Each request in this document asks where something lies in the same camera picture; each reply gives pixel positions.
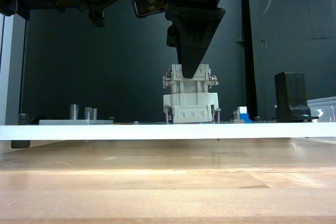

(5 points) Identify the beige HAN10E connector insert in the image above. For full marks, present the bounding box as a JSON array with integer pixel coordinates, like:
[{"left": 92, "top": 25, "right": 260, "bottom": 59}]
[{"left": 162, "top": 63, "right": 219, "bottom": 96}]

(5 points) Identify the beige HAN10E socket base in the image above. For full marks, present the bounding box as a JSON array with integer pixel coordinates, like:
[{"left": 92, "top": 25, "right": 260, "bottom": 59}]
[{"left": 162, "top": 92, "right": 223, "bottom": 124}]

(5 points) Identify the white taskboard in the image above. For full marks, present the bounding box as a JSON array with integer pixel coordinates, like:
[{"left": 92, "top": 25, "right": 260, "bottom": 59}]
[{"left": 0, "top": 122, "right": 336, "bottom": 141}]

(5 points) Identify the blue and white block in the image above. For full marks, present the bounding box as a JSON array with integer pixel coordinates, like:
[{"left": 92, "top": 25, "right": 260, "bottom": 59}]
[{"left": 237, "top": 106, "right": 253, "bottom": 122}]

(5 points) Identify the grey metal plate with posts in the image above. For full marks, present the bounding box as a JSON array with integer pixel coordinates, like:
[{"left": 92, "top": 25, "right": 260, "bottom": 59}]
[{"left": 38, "top": 103, "right": 114, "bottom": 126}]

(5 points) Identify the clear plastic tub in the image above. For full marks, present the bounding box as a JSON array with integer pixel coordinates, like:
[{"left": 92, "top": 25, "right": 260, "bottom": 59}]
[{"left": 306, "top": 97, "right": 336, "bottom": 124}]

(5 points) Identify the black rubber board foot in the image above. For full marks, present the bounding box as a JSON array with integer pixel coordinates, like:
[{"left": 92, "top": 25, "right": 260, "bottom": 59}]
[{"left": 11, "top": 140, "right": 31, "bottom": 149}]

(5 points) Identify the black wall pillar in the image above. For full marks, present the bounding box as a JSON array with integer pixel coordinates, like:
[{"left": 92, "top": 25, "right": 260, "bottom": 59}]
[{"left": 237, "top": 0, "right": 258, "bottom": 120}]

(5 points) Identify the silver aluminium partition frame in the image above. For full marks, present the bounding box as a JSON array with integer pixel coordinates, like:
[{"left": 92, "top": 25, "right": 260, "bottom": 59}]
[{"left": 0, "top": 13, "right": 26, "bottom": 126}]

